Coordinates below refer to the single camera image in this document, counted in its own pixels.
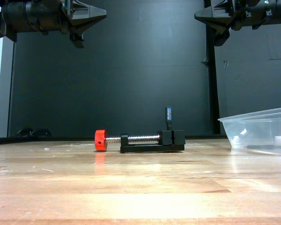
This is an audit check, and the black round foot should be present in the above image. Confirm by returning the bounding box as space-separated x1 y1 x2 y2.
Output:
16 127 34 137
31 128 52 137

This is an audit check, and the clear plastic tub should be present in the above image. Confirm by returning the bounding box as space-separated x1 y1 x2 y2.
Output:
217 106 281 157

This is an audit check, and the black frame post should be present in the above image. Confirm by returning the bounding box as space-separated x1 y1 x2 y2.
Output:
205 23 221 135

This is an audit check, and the black frame bar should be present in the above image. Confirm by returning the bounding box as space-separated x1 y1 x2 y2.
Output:
0 134 228 146

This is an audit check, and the black vise with red knob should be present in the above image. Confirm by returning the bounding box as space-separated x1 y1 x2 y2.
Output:
94 129 186 154

